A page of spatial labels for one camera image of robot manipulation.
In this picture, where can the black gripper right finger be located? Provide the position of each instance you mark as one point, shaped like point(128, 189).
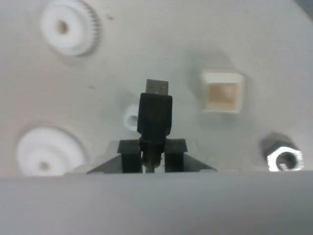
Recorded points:
point(174, 156)

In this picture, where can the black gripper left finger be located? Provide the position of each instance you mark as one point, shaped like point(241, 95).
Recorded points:
point(129, 156)

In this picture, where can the black USB plug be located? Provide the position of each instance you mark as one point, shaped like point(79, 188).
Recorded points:
point(154, 115)

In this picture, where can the white large gear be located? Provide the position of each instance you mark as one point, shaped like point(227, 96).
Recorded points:
point(44, 151)

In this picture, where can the cream square holder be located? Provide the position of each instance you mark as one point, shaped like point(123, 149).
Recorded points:
point(222, 78)

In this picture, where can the metal hex nut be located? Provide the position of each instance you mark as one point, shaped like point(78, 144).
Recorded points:
point(274, 159)

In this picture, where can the white medium gear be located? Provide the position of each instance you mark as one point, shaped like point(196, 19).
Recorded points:
point(71, 36)

